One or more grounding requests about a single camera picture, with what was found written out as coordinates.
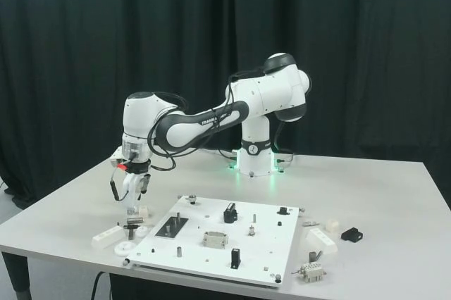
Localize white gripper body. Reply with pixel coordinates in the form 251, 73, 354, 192
121, 172, 152, 210

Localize white long peg holder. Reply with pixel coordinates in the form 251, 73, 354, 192
304, 228, 339, 256
92, 226, 127, 249

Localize black rod with red tag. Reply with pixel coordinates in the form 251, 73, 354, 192
109, 163, 129, 204

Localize white large gear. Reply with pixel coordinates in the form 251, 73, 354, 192
114, 242, 137, 256

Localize beige connector housing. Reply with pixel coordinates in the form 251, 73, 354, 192
202, 230, 230, 249

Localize white task board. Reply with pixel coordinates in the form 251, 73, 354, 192
121, 194, 306, 285

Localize dark table leg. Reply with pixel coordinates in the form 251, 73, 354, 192
0, 251, 30, 300

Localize black curtains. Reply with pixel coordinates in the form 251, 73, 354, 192
0, 0, 451, 206

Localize beige connector plug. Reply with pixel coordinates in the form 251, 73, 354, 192
291, 262, 323, 285

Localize black cable under table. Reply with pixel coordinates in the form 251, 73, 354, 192
92, 270, 111, 300

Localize black foot cable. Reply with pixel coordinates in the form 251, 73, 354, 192
207, 147, 237, 161
274, 120, 296, 175

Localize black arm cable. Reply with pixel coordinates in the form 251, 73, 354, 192
147, 67, 269, 173

